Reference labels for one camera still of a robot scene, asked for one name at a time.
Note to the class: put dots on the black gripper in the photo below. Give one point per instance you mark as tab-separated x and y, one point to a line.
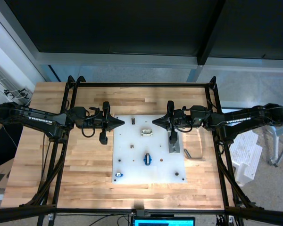
180	120
96	121

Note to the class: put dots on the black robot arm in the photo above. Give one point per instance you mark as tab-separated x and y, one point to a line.
37	118
238	121

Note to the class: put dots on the small black connector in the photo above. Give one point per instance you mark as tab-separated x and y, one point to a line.
133	120

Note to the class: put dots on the beige connector housing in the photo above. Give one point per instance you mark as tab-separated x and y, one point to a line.
146	131

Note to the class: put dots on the grey metal bar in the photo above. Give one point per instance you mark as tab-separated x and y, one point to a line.
175	149

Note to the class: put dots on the large blue round holder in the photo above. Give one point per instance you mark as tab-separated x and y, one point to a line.
143	160

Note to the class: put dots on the white plastic board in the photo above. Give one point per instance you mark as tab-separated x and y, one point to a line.
136	169

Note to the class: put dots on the small blue square holder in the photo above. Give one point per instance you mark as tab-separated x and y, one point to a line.
122	175

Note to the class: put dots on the white foam block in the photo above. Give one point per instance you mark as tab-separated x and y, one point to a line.
246	150

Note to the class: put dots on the laptop screen with blue edge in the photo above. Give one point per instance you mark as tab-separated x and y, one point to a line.
162	222

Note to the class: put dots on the grey metal stand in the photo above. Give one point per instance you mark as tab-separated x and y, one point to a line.
275	146

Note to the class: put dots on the brown cardboard box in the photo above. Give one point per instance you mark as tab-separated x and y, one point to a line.
4	169

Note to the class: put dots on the black metal frame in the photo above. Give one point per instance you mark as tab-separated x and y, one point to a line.
132	85

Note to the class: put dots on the black low camera mount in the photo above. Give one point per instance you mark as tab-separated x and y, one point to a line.
141	212

